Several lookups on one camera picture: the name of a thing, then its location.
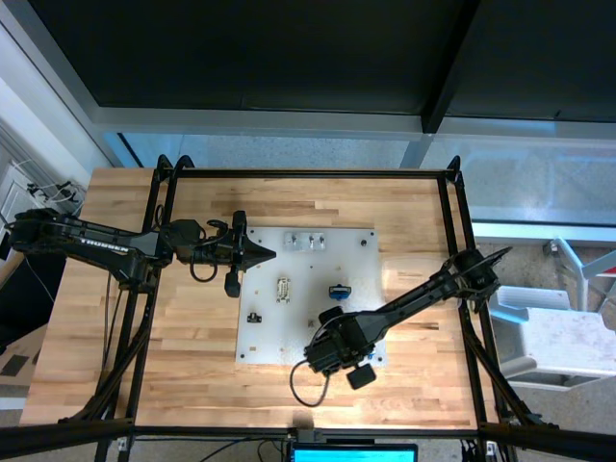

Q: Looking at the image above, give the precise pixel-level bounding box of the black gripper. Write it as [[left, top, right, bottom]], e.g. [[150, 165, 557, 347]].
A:
[[207, 209, 278, 299], [302, 308, 378, 392]]

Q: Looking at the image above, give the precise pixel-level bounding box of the white board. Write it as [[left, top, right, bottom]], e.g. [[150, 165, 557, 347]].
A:
[[234, 226, 389, 368]]

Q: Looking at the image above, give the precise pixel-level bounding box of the clear acrylic block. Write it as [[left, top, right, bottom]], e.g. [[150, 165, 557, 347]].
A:
[[283, 230, 329, 254]]

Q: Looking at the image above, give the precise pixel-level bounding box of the blue laptop screen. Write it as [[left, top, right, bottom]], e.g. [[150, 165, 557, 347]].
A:
[[287, 442, 420, 462]]

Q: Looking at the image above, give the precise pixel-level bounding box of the white plastic stool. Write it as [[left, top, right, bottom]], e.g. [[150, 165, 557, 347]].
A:
[[489, 284, 616, 390]]

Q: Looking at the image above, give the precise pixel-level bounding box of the flat cardboard box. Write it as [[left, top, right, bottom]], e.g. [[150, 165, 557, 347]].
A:
[[0, 322, 49, 386]]

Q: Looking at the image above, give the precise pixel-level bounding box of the grey metal stand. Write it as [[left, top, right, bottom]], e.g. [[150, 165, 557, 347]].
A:
[[543, 235, 616, 314]]

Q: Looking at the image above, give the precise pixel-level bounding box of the arm braided cable loop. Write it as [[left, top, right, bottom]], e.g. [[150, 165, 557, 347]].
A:
[[189, 257, 218, 284]]

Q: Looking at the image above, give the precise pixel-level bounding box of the black table-level camera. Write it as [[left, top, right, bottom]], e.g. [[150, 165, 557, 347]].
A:
[[293, 423, 321, 444]]

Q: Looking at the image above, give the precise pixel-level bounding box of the black aluminium frame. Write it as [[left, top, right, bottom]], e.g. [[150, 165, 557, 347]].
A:
[[0, 153, 616, 462]]

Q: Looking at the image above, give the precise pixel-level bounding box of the black white cable bundle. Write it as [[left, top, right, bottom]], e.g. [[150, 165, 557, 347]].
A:
[[26, 180, 87, 204]]

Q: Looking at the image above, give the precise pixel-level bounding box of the black window post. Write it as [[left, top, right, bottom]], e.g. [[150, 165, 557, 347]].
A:
[[422, 0, 482, 135]]

